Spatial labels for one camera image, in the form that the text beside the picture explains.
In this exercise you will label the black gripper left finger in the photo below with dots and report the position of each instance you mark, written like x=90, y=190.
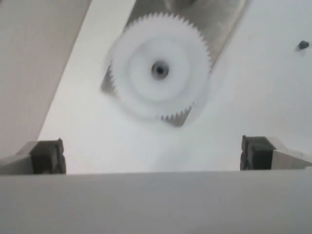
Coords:
x=46, y=158

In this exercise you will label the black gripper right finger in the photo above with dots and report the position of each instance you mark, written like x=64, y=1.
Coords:
x=258, y=156

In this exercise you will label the white large gear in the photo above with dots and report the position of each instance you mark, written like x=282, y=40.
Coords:
x=136, y=85

